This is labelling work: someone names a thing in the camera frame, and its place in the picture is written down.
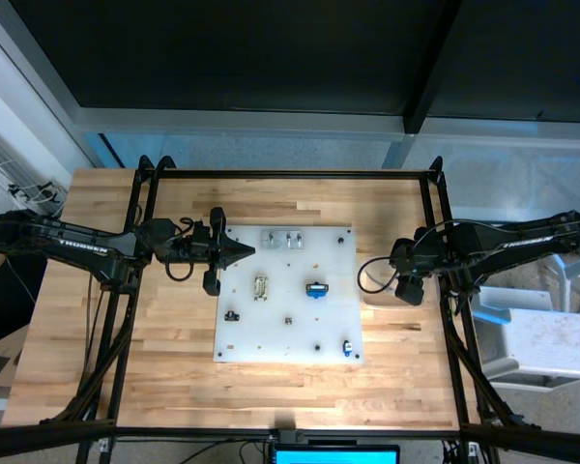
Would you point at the grey rectangular connector housing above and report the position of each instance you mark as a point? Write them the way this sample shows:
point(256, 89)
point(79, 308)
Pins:
point(261, 290)

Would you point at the black aluminium frame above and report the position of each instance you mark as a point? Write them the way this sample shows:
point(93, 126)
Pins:
point(290, 173)

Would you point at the white board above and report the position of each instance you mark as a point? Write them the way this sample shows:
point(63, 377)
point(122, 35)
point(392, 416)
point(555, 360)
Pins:
point(270, 338)

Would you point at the clear plastic tub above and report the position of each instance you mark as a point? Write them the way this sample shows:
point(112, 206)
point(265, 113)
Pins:
point(384, 297)

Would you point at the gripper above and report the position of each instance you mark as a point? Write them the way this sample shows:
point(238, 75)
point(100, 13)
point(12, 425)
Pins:
point(410, 290)
point(216, 220)

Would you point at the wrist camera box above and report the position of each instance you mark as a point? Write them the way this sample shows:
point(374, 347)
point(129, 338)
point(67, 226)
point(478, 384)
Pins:
point(201, 232)

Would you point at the clear block with metal pins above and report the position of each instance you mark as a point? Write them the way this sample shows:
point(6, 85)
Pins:
point(282, 241)

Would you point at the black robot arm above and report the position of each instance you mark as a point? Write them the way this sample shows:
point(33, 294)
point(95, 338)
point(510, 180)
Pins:
point(527, 241)
point(84, 244)

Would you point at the white plastic step stool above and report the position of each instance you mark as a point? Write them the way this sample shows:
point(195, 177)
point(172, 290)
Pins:
point(546, 338)

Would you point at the black clamp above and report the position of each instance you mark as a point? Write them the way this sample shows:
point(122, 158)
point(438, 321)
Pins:
point(232, 317)

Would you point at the blue laptop screen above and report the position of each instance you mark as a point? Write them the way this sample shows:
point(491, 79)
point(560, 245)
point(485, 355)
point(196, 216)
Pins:
point(333, 456)

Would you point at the cardboard box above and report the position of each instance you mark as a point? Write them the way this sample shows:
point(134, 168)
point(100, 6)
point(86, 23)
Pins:
point(9, 348)

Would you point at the black vertical post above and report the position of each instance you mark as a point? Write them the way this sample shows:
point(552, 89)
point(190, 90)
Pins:
point(430, 72)

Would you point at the blue rj45 socket holder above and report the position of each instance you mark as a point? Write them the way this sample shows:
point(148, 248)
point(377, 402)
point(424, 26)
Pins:
point(348, 349)

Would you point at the blue d-sub connector mount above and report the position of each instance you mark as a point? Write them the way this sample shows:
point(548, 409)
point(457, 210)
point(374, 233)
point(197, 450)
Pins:
point(317, 290)

